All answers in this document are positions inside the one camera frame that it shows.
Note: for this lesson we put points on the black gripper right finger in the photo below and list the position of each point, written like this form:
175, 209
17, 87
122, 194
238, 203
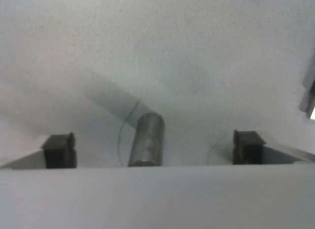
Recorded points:
247, 150

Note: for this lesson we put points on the metal round peg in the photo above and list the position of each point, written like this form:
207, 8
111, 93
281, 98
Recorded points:
147, 142

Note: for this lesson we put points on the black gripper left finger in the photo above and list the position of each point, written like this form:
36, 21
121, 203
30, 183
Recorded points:
59, 152

